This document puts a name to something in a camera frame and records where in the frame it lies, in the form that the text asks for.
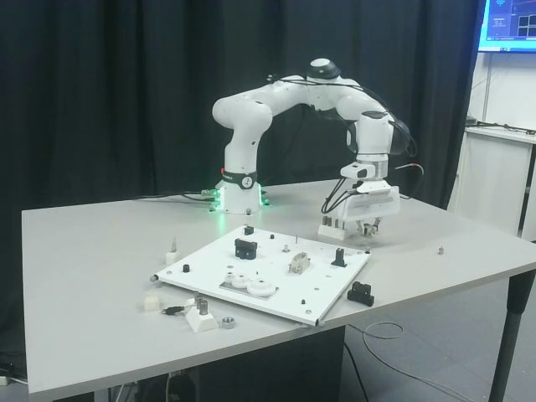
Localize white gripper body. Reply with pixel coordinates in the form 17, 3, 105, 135
334, 186, 402, 230

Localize white flat mounting plate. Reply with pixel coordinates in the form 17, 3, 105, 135
355, 178, 389, 195

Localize white peg holder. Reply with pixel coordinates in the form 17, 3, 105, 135
185, 308, 218, 334
317, 224, 349, 240

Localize black D-SUB plug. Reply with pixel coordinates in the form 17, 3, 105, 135
347, 281, 376, 307

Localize white task board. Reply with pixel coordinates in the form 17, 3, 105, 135
149, 224, 373, 327

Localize white large gear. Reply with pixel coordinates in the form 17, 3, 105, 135
245, 277, 278, 297

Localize black table leg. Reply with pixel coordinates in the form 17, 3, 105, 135
489, 271, 536, 402

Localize black cabinet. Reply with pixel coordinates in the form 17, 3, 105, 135
183, 325, 348, 402

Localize blue screen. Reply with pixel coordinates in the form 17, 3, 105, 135
477, 0, 536, 54

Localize black curtain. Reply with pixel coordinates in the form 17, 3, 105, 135
0, 0, 489, 380

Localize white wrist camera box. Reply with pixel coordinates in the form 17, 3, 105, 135
339, 162, 377, 180

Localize black camera cable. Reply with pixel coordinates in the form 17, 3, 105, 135
320, 175, 362, 215

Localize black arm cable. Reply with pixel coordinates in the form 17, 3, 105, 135
265, 74, 419, 159

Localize grey floor cable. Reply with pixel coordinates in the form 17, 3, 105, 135
362, 321, 536, 398

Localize black base cables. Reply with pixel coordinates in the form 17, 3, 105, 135
140, 190, 219, 206

